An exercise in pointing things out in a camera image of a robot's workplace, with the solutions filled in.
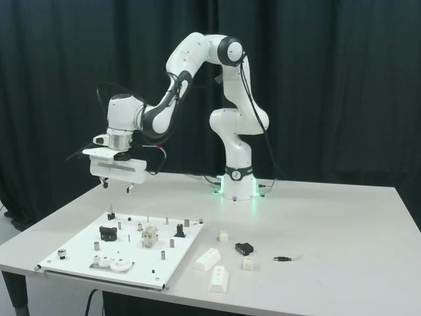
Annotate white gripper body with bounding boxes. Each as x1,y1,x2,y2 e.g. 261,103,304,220
89,157,147,184

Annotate flat white mounting plate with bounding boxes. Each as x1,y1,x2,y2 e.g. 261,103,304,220
82,147,120,157

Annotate white task board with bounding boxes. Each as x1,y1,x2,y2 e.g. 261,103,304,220
34,212,205,292

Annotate white large gear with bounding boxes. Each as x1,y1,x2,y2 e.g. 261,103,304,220
110,259,132,273

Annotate long white holder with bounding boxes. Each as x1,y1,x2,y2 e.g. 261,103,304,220
193,248,222,273
208,265,230,293

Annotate black D-SUB plug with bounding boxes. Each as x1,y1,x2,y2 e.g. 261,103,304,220
234,242,256,256

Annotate dark table leg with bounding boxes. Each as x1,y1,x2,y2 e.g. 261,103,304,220
0,270,28,316

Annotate black curtains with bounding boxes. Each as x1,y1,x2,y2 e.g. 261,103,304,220
0,0,421,233

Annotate silver flange ring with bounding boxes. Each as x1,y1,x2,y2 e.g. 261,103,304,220
108,129,134,151

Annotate black cable under table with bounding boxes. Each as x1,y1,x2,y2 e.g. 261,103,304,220
85,288,100,316

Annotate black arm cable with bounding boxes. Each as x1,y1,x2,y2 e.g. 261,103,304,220
96,49,279,185

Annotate black plug with short cable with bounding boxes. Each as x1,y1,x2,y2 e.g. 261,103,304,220
272,254,303,263

